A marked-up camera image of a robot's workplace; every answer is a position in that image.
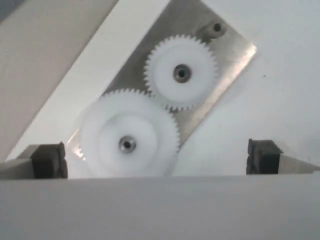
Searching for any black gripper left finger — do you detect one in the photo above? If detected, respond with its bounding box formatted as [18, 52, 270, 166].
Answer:
[0, 141, 68, 180]

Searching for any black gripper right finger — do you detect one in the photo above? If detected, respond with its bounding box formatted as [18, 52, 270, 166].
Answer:
[246, 138, 320, 176]

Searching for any white medium gear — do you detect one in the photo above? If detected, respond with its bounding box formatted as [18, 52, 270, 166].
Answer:
[144, 34, 220, 114]

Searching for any white large gear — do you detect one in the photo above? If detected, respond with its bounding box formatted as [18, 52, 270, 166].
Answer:
[74, 87, 180, 179]

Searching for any white task board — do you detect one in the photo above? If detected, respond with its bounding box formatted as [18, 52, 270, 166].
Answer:
[4, 0, 320, 180]

